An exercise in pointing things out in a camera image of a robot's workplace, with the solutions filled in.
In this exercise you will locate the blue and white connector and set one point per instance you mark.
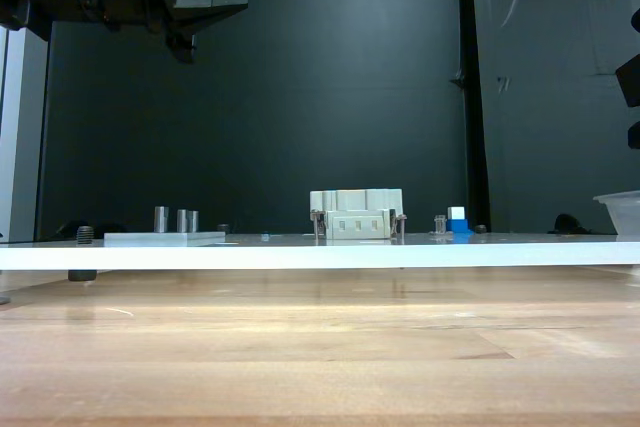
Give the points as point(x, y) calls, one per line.
point(457, 224)

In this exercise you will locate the beige connector base socket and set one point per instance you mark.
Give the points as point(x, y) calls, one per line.
point(357, 202)

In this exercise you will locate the clear plastic tub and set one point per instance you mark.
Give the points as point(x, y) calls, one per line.
point(622, 214)

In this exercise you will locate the black board screw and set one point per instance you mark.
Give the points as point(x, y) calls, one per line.
point(223, 227)
point(480, 228)

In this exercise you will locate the small clear plastic plug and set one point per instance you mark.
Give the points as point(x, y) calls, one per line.
point(440, 226)

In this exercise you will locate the grey metal plate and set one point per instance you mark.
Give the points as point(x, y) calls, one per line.
point(165, 238)

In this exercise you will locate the silver mounting screw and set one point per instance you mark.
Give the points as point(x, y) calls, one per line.
point(317, 227)
point(400, 227)

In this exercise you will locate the black threaded set screw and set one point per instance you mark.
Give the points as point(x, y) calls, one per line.
point(85, 233)

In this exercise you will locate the black board standoff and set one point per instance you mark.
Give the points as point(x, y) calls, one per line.
point(82, 275)

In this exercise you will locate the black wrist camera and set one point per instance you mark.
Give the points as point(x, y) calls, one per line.
point(631, 81)

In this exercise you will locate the black aluminium frame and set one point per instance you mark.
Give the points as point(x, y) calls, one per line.
point(473, 97)

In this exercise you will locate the silver metal post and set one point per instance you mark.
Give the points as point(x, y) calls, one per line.
point(193, 221)
point(182, 221)
point(160, 219)

